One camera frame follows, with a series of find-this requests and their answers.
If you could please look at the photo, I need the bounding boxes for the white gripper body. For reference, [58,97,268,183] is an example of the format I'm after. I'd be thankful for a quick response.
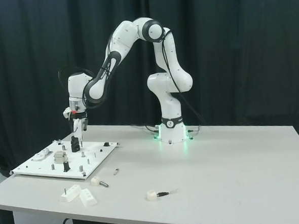
[72,117,89,140]

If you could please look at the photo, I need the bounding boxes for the white peg holder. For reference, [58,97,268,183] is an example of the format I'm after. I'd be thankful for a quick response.
[79,188,98,208]
[59,185,82,204]

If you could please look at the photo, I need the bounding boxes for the white task board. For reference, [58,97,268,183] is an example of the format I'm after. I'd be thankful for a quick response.
[8,136,123,186]

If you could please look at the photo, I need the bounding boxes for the small white plug holder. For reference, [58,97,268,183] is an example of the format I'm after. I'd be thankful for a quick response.
[146,190,158,202]

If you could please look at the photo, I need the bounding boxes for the black curtains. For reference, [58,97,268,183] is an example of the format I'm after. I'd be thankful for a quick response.
[0,0,299,165]

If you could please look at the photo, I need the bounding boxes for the black base cable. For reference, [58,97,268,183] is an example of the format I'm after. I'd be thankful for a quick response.
[131,123,159,134]

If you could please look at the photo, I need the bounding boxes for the black forearm cable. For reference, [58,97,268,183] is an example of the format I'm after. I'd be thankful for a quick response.
[55,33,126,108]

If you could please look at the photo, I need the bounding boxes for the grey base connector cable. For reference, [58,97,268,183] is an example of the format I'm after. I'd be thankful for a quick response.
[187,125,201,135]

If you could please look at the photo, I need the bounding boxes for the black upper arm cable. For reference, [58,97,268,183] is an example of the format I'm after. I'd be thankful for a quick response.
[159,27,207,129]

